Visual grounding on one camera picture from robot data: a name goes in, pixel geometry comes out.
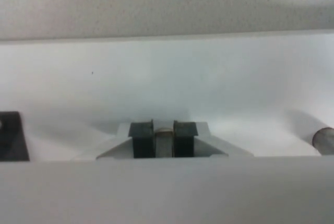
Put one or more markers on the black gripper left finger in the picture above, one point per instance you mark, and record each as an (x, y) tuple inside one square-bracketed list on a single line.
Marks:
[(142, 143)]

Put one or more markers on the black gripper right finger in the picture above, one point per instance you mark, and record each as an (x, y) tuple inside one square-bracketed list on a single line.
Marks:
[(184, 143)]

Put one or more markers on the metal square peg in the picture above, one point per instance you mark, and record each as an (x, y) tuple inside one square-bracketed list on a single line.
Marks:
[(164, 144)]

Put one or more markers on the metal round peg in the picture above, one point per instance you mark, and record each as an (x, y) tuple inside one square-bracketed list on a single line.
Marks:
[(324, 140)]

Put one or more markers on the white task board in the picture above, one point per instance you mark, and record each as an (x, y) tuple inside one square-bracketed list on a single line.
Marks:
[(167, 77)]

